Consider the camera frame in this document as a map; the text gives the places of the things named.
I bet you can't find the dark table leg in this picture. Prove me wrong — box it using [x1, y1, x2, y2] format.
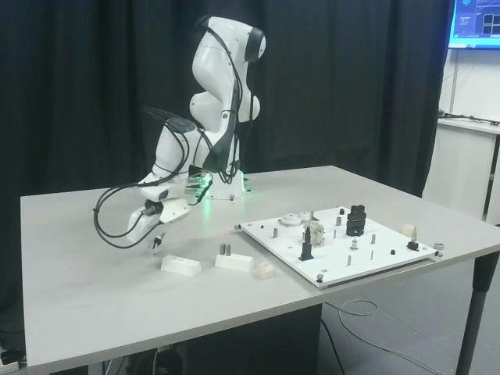
[455, 257, 494, 375]

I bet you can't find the grey floor cable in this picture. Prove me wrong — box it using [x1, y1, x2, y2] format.
[323, 298, 458, 375]

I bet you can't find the black curtain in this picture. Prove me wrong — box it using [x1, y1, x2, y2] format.
[0, 0, 450, 348]

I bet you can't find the black D-SUB plug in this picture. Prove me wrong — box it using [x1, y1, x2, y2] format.
[345, 204, 368, 238]

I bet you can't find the white empty peg holder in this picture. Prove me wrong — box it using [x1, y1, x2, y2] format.
[160, 254, 203, 278]

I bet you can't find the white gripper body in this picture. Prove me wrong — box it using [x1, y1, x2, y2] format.
[127, 208, 165, 247]

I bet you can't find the white task board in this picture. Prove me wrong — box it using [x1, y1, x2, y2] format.
[233, 205, 445, 291]

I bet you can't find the white cabinet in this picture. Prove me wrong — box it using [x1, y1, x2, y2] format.
[436, 116, 500, 227]

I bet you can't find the blue screen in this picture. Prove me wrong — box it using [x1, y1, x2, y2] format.
[447, 0, 500, 51]

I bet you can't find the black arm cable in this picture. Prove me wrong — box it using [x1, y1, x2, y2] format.
[197, 17, 243, 184]

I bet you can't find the black plug with thin wire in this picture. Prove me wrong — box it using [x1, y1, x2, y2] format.
[298, 210, 316, 262]

